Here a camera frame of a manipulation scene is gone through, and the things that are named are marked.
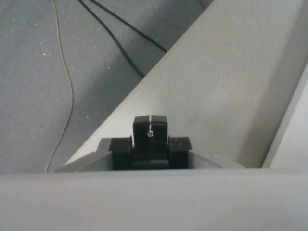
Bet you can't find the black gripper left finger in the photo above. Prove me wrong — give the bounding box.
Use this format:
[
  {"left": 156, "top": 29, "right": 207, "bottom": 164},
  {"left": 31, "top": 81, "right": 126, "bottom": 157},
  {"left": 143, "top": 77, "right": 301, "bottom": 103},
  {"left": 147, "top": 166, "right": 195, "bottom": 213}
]
[{"left": 54, "top": 136, "right": 133, "bottom": 173}]

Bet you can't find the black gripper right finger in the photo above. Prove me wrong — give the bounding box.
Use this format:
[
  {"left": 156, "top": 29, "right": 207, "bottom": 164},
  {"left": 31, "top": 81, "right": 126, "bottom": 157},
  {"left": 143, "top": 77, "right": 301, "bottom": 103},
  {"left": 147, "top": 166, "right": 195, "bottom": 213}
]
[{"left": 168, "top": 136, "right": 246, "bottom": 170}]

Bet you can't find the white task board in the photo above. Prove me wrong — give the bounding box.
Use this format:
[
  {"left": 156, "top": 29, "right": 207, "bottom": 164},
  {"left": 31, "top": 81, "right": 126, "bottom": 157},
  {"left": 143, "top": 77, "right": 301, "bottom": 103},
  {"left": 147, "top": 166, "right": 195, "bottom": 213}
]
[{"left": 261, "top": 79, "right": 308, "bottom": 169}]

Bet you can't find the black floor cable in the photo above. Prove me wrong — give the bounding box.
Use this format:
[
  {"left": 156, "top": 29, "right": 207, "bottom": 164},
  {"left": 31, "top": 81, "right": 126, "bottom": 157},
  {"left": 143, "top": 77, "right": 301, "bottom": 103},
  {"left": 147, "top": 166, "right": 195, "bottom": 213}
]
[
  {"left": 89, "top": 0, "right": 168, "bottom": 52},
  {"left": 78, "top": 0, "right": 145, "bottom": 78}
]

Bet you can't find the thin pale floor wire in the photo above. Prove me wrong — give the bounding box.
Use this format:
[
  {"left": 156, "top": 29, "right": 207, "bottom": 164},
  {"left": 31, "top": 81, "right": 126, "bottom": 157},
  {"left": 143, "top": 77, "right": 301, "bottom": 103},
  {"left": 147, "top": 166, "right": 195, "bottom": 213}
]
[{"left": 46, "top": 0, "right": 74, "bottom": 173}]

